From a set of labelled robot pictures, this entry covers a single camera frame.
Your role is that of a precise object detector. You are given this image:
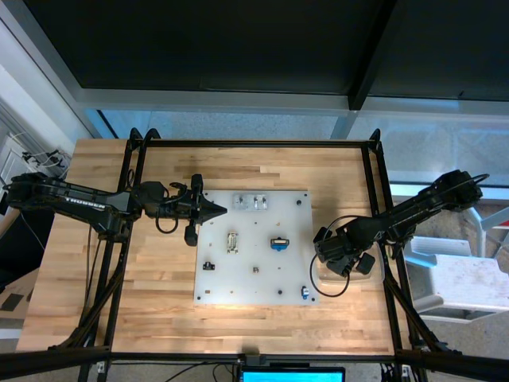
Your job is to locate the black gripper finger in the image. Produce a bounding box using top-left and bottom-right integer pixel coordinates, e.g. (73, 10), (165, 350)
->
(203, 194), (229, 211)
(203, 209), (229, 225)

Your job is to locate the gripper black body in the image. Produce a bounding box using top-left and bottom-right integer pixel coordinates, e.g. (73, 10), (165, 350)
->
(313, 227), (377, 279)
(165, 173), (205, 247)

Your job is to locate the clear block with metal pins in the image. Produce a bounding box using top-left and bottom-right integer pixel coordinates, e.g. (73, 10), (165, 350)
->
(231, 193), (268, 212)

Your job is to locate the clear plastic tub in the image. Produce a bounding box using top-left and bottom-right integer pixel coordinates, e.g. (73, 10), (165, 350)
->
(315, 238), (385, 285)

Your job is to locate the white plastic board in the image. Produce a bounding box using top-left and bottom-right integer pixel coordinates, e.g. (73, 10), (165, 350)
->
(193, 189), (319, 306)

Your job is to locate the white stool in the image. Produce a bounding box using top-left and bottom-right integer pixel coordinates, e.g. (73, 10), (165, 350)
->
(409, 236), (509, 322)

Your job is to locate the screen with blue edge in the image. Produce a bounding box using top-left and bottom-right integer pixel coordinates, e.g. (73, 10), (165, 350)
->
(237, 366), (346, 382)

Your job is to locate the white and red chair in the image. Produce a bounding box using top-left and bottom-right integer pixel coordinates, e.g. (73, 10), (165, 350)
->
(460, 197), (509, 255)

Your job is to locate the cardboard box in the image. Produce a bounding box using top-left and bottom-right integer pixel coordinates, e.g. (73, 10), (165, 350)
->
(0, 266), (41, 319)

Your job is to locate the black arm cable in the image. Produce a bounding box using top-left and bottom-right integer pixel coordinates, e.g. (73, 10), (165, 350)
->
(154, 181), (190, 235)
(309, 216), (373, 298)

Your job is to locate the black aluminium frame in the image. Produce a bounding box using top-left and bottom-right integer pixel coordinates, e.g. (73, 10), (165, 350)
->
(0, 127), (464, 382)

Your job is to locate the cable bundle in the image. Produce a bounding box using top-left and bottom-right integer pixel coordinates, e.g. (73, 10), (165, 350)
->
(21, 148), (68, 169)

